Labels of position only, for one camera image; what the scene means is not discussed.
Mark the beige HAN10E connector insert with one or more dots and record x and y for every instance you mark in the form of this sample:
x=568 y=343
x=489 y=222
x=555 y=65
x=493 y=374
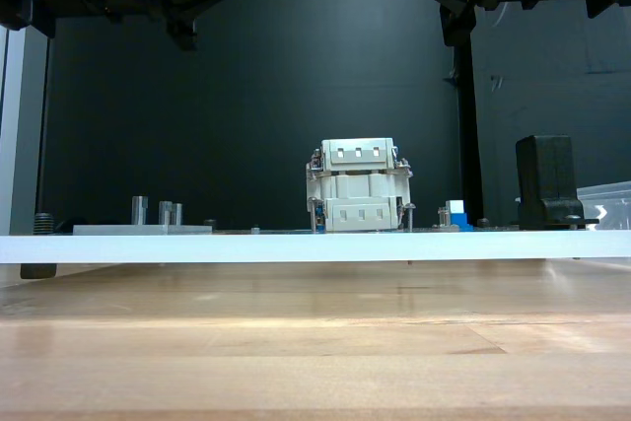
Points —
x=357 y=155

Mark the beige HAN10E socket base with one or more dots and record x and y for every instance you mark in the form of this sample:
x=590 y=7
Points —
x=360 y=216

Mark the blue connector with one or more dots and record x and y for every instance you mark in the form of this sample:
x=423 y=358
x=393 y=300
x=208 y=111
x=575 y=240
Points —
x=320 y=219

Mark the white taskboard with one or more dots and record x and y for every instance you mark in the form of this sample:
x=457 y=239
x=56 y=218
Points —
x=296 y=248

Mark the blue and white block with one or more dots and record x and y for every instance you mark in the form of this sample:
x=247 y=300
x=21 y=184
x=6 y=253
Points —
x=461 y=221

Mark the grey metal plate with posts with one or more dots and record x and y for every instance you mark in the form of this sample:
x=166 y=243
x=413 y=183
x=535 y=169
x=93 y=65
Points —
x=148 y=230

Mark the clear plastic tub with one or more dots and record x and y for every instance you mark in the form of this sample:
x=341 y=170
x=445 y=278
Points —
x=611 y=199

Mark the black rubber board foot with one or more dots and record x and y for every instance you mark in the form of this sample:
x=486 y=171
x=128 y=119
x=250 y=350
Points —
x=38 y=270

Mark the black wall pillar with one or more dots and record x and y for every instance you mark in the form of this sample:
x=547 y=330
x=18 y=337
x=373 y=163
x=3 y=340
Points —
x=466 y=120

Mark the silver aluminium partition frame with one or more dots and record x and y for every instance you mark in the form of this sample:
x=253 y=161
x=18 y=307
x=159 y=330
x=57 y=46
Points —
x=24 y=145

